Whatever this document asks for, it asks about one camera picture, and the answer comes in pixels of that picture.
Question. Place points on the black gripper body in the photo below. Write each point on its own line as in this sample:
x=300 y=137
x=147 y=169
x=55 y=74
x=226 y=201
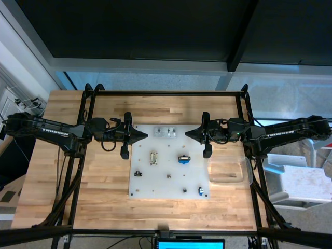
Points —
x=126 y=119
x=206 y=119

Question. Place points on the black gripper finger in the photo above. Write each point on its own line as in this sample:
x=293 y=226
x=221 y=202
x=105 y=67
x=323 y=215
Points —
x=135 y=138
x=198 y=138
x=198 y=131
x=135 y=132

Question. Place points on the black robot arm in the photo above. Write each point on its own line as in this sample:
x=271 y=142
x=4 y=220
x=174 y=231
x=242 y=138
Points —
x=55 y=132
x=280 y=135

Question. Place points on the beige connector housing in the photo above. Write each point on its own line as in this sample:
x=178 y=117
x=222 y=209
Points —
x=153 y=158

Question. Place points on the blue clamp with black connector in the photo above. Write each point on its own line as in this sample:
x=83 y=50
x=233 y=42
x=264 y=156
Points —
x=184 y=161

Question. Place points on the small black socket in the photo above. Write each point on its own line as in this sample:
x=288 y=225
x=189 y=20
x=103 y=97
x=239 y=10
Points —
x=138 y=174

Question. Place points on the clear plastic tub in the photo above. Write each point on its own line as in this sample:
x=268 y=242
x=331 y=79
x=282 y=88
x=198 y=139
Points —
x=225 y=171

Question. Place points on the small blue connector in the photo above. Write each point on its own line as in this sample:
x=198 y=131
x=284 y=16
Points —
x=200 y=191

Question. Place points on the white board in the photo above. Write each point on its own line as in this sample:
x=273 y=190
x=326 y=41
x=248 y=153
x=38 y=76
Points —
x=160 y=186

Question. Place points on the screen with blue edge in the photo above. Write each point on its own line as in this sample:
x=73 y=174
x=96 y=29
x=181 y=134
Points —
x=189 y=245

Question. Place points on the white step stool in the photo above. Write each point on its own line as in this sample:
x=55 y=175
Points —
x=303 y=181

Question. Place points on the brown cardboard box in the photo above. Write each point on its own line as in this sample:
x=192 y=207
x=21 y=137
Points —
x=14 y=185

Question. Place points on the black table frame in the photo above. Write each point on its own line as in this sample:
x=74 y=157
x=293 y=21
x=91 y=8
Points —
x=166 y=93

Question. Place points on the black vertical post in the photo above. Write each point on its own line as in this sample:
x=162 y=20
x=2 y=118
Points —
x=233 y=64

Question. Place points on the small black camera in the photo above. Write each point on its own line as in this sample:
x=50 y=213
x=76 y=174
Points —
x=164 y=230

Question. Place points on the grey metal chair frame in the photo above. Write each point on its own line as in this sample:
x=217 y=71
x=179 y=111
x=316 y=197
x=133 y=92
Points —
x=313 y=150

